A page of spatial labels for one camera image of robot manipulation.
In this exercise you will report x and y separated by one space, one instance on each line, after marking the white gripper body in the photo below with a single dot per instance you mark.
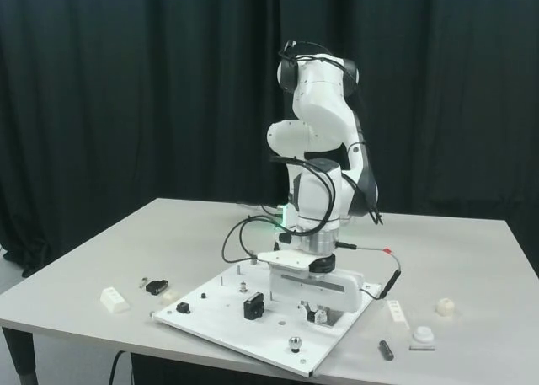
337 294

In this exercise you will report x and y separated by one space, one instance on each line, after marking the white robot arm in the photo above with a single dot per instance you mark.
320 107

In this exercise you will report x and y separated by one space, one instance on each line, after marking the white large gear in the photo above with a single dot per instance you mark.
423 333

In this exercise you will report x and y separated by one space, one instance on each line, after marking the metal bolt with knob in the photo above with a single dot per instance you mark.
294 343

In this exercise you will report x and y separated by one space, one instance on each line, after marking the white long strip holder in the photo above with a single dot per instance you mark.
398 314

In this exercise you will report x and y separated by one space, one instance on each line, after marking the dark cylindrical plug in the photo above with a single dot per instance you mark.
386 349

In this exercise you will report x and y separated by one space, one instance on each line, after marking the white task board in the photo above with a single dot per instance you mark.
219 313

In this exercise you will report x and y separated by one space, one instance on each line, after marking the black D-SUB plug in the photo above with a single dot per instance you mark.
157 287

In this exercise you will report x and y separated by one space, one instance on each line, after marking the white three-hole peg holder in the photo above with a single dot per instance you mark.
113 301

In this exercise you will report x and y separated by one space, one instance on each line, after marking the black curtain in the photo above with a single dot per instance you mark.
126 86

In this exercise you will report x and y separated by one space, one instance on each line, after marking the dark table leg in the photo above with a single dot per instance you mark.
19 355

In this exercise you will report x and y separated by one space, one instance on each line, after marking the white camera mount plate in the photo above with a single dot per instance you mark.
282 259

